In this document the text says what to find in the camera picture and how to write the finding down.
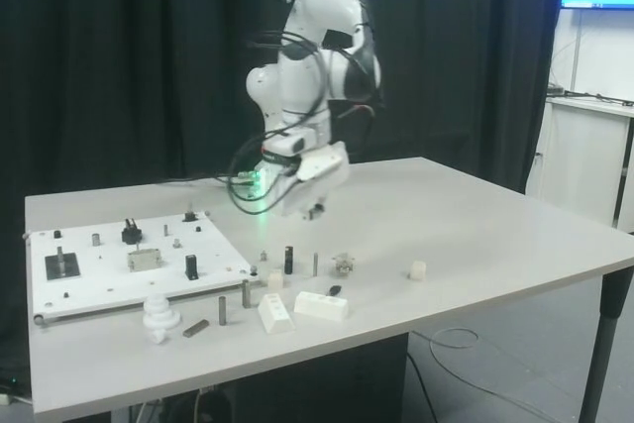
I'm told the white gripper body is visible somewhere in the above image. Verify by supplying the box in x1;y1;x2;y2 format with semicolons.
274;141;349;219

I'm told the metal plug with flange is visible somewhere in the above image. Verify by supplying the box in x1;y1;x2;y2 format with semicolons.
330;253;358;277

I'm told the long white holder with holes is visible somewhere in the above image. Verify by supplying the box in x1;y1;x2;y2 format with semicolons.
294;289;351;322

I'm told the white peg holder with holes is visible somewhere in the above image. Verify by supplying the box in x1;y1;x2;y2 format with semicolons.
257;292;297;334

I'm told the white medium gear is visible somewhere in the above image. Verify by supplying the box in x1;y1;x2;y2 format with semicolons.
144;304;175;322

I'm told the white large gear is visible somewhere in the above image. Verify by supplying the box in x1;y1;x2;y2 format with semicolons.
142;316;182;346

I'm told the black curtain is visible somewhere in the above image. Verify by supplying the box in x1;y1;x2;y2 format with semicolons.
0;0;576;394

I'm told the white task board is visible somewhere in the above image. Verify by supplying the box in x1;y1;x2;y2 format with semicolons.
24;212;262;329

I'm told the white cabinet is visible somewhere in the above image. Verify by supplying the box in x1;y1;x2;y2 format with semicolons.
524;94;634;236

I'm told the grey table leg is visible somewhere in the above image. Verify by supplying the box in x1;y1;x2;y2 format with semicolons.
579;268;623;423

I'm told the black cable bundle on arm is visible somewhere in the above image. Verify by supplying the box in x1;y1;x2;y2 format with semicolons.
228;0;388;216

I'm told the grey cable loop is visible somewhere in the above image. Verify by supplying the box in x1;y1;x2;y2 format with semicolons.
428;326;482;370

